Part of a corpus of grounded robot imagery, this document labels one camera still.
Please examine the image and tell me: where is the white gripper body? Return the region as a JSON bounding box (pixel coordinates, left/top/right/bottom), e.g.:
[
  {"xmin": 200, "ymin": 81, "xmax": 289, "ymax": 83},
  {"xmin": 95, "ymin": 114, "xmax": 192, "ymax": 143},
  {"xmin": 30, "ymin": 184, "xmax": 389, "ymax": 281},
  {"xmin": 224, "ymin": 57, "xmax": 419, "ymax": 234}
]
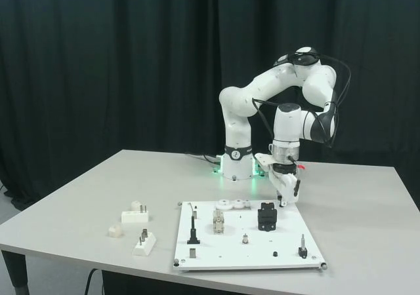
[{"xmin": 269, "ymin": 172, "xmax": 300, "ymax": 205}]

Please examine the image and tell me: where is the black D-SUB plug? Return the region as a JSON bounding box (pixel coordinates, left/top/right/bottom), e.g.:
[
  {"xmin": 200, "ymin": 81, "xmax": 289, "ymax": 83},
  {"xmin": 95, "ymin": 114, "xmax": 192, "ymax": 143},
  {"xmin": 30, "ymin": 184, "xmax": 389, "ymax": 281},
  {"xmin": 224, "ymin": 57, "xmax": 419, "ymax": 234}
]
[{"xmin": 257, "ymin": 201, "xmax": 279, "ymax": 232}]

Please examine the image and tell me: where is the white flat mounting plate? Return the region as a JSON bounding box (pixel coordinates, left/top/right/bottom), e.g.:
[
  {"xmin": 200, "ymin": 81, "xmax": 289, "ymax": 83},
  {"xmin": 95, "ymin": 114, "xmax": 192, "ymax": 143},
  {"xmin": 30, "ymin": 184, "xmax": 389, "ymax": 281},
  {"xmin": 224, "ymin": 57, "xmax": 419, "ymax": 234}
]
[{"xmin": 255, "ymin": 152, "xmax": 275, "ymax": 168}]

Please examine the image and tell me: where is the black plug with metal tip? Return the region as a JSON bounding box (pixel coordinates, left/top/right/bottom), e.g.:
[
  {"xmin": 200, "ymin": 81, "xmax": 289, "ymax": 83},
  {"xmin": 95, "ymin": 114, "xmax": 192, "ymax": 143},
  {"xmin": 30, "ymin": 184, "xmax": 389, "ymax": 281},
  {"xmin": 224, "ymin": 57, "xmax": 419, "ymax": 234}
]
[{"xmin": 297, "ymin": 234, "xmax": 308, "ymax": 259}]

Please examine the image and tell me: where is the white task board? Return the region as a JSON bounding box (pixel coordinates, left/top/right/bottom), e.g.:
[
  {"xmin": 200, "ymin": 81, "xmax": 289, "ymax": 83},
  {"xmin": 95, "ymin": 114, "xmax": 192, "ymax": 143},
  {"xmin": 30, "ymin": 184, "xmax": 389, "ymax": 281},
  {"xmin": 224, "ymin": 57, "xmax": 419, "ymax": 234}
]
[{"xmin": 173, "ymin": 199, "xmax": 328, "ymax": 271}]

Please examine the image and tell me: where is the white peg holder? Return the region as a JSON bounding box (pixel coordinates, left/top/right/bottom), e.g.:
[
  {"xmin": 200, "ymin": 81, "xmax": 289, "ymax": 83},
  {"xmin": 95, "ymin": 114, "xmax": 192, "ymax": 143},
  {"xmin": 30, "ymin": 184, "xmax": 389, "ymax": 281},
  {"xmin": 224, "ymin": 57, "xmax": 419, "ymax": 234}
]
[
  {"xmin": 132, "ymin": 235, "xmax": 158, "ymax": 256},
  {"xmin": 121, "ymin": 210, "xmax": 151, "ymax": 224}
]

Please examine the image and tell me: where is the black curtain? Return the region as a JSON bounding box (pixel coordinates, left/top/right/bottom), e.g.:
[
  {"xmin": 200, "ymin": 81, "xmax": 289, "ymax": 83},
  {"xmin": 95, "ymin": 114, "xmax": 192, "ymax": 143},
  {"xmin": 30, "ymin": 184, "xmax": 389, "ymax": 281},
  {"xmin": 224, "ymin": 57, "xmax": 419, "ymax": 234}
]
[{"xmin": 0, "ymin": 0, "xmax": 420, "ymax": 208}]

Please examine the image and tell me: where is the black table leg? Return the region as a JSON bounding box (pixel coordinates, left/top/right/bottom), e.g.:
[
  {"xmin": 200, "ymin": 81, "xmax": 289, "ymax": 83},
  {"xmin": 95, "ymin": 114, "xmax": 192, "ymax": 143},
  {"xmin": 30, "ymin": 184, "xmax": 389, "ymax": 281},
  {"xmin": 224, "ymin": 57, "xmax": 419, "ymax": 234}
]
[{"xmin": 1, "ymin": 250, "xmax": 27, "ymax": 295}]

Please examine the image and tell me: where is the silver wrist ring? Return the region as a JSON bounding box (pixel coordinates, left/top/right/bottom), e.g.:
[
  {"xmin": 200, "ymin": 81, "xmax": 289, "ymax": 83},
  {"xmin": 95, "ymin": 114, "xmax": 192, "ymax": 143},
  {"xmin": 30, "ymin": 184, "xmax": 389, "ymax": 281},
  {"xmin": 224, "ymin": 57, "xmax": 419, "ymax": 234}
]
[{"xmin": 272, "ymin": 142, "xmax": 300, "ymax": 163}]

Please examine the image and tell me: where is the black base cable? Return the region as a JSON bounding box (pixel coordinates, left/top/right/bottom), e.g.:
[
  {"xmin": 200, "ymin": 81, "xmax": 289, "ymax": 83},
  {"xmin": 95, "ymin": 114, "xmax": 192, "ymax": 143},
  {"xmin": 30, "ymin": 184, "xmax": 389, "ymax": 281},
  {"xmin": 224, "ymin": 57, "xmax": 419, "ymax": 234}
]
[{"xmin": 186, "ymin": 153, "xmax": 221, "ymax": 165}]

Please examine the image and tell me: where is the black plug with grey cable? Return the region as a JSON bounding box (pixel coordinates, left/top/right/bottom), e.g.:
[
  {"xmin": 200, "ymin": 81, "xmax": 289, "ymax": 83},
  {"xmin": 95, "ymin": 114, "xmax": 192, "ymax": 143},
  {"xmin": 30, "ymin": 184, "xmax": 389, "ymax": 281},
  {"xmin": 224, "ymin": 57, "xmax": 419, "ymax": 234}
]
[{"xmin": 186, "ymin": 202, "xmax": 201, "ymax": 245}]

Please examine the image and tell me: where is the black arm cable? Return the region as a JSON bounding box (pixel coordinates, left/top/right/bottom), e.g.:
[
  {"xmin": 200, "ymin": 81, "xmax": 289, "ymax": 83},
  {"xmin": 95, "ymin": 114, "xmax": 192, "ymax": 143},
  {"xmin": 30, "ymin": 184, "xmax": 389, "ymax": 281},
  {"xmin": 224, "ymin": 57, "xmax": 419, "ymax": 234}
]
[{"xmin": 314, "ymin": 54, "xmax": 352, "ymax": 148}]

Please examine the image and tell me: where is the black floor cable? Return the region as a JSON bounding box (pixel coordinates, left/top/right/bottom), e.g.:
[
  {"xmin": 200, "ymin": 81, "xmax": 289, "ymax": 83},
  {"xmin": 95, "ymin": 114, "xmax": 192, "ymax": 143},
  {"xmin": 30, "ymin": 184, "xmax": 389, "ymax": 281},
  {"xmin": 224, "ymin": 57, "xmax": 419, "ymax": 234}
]
[{"xmin": 86, "ymin": 268, "xmax": 100, "ymax": 295}]

